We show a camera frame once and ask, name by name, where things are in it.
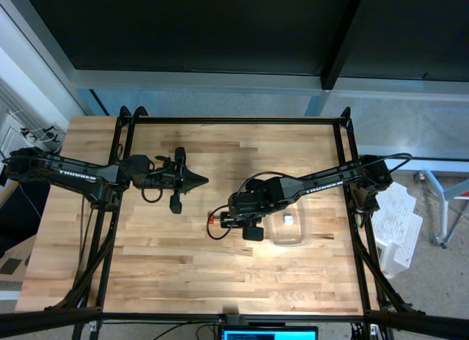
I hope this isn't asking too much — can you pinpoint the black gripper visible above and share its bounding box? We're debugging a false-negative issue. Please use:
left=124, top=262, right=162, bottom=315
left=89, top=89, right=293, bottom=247
left=146, top=147, right=210, bottom=215
left=229, top=207, right=265, bottom=243

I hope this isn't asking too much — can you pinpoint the clear plastic tub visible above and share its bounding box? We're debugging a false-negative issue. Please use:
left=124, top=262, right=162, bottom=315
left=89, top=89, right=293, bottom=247
left=266, top=200, right=312, bottom=249

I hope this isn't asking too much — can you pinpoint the black clamp with red knob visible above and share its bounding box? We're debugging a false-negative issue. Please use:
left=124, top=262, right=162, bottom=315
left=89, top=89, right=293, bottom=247
left=209, top=213, right=235, bottom=229

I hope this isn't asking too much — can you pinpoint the screen with blue edge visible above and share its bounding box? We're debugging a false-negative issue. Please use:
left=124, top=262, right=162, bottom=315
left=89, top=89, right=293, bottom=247
left=219, top=325, right=319, bottom=340

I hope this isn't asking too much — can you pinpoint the white foam block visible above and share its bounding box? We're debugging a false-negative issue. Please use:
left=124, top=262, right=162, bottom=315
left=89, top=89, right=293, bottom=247
left=372, top=185, right=418, bottom=281

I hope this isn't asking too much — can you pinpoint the grey metal stand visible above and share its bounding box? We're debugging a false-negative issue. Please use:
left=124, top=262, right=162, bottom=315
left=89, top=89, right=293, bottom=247
left=413, top=169, right=469, bottom=250

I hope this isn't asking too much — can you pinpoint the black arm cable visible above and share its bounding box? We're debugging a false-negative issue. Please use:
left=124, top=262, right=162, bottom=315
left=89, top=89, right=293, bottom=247
left=141, top=155, right=173, bottom=204
left=206, top=204, right=245, bottom=241

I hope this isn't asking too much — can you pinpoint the small grey camera block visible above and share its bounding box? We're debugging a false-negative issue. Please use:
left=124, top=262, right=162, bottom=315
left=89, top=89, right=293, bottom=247
left=223, top=306, right=242, bottom=325

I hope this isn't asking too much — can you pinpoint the black metal table frame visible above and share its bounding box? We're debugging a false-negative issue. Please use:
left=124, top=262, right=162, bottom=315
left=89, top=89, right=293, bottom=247
left=0, top=105, right=469, bottom=340

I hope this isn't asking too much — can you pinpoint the black upright post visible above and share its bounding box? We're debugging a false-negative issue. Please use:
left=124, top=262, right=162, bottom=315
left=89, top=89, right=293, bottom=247
left=320, top=0, right=369, bottom=91

